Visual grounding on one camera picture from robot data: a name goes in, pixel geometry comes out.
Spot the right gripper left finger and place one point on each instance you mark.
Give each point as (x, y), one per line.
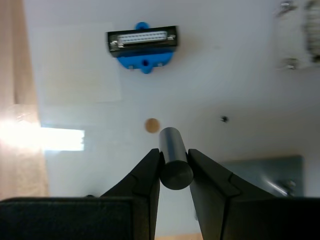
(140, 200)

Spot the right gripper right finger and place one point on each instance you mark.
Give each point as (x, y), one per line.
(220, 207)

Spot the steel cylinder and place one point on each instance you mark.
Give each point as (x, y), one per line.
(175, 172)

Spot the grey metal plate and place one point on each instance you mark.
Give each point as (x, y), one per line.
(250, 175)

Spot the thin metal pin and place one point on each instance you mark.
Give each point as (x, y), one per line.
(287, 186)

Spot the tiny board screw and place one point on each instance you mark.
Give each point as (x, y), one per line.
(224, 119)

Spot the white board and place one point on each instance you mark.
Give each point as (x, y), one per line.
(200, 87)

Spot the black D-sub connector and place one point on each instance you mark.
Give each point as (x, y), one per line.
(142, 37)

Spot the blue connector mount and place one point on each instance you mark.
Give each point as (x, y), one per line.
(132, 62)

